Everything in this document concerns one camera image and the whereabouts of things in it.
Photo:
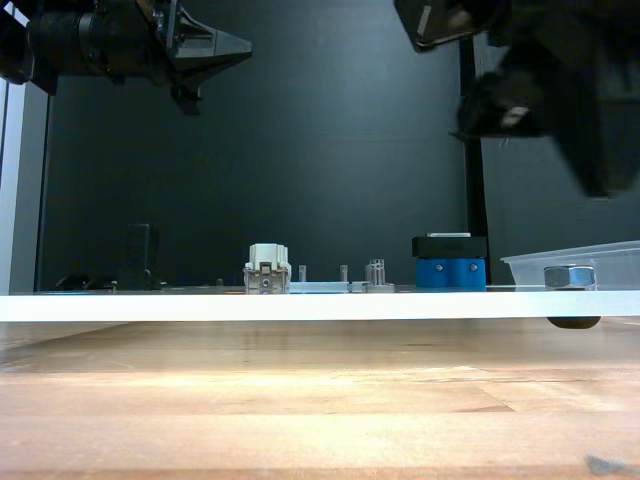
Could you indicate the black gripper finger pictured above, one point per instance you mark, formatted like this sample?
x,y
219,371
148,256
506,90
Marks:
x,y
625,150
220,45
585,155
200,67

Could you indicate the silver hex nut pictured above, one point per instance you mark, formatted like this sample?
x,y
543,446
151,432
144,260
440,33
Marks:
x,y
570,278

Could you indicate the clear plastic tub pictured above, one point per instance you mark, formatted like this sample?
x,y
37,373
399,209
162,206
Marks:
x,y
615,255

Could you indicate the grey plate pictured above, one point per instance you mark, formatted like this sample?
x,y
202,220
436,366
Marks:
x,y
447,234

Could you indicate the black block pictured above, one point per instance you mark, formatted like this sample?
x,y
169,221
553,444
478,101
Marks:
x,y
450,247

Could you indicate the black round foot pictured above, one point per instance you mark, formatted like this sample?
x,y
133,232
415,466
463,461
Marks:
x,y
572,323

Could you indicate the black plug housing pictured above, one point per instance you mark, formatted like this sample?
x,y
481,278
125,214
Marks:
x,y
137,255

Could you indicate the beige connector housing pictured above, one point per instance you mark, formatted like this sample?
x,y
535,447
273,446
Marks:
x,y
265,270

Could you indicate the black low clamp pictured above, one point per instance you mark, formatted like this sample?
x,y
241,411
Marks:
x,y
105,283
72,282

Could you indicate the pale aluminium bar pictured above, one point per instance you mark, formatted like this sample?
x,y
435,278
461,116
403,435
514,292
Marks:
x,y
320,287

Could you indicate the white board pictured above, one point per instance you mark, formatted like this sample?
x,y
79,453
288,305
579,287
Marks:
x,y
300,307

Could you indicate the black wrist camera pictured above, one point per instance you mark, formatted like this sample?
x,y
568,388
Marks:
x,y
450,20

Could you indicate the black vertical post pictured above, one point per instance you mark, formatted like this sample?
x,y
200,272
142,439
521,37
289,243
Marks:
x,y
475,200

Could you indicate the blue clamp mount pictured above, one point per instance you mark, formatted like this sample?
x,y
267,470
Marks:
x,y
430,275

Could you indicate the pale window frame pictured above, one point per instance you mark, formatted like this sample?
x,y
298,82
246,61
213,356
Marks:
x,y
15,200

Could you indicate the small clear post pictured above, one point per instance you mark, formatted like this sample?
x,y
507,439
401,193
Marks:
x,y
302,274
343,274

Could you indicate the silver metal post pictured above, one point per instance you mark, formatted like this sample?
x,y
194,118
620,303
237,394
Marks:
x,y
377,275

